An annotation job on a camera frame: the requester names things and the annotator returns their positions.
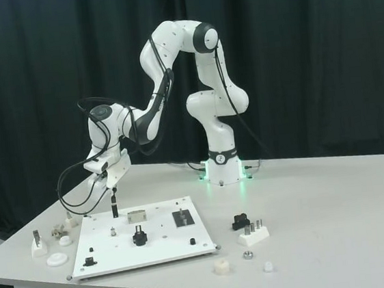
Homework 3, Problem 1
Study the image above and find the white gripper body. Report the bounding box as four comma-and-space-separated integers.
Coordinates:
87, 172, 112, 199

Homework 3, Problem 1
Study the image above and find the beige Ethernet plug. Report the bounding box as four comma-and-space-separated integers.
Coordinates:
50, 224, 68, 239

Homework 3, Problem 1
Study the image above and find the white task board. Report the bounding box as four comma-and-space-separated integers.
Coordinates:
62, 192, 223, 284

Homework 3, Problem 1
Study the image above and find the white large gear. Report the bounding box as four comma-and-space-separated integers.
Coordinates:
45, 252, 70, 269

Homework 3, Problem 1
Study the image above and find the white square peg holder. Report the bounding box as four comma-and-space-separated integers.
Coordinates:
29, 240, 50, 260

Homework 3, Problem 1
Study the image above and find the black curtain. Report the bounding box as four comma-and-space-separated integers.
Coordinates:
0, 0, 384, 241

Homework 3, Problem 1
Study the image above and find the black D-SUB plug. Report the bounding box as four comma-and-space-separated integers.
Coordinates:
231, 211, 251, 232

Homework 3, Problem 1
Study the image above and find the white hexagonal holder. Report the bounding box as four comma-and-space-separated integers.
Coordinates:
212, 258, 234, 275

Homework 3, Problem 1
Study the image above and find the white round peg holder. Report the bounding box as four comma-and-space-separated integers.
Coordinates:
237, 226, 271, 247

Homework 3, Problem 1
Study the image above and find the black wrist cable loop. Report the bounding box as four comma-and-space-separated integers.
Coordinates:
55, 156, 113, 219

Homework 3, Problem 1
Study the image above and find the black base cable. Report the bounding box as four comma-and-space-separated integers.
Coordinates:
186, 158, 210, 172

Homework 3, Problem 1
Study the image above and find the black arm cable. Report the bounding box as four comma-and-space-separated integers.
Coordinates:
122, 23, 269, 174

